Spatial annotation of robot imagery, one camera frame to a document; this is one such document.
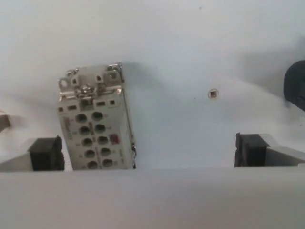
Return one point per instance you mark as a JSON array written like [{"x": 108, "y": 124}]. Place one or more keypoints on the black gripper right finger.
[{"x": 250, "y": 150}]

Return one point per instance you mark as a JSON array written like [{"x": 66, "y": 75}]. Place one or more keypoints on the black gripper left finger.
[{"x": 45, "y": 155}]

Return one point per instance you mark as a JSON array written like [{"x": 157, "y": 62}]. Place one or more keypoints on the grey multi-pin connector block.
[{"x": 89, "y": 130}]

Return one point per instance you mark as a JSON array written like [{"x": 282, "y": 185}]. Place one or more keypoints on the black D-SUB plug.
[{"x": 296, "y": 83}]

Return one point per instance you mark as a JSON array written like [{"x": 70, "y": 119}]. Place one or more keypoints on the white task board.
[{"x": 171, "y": 59}]

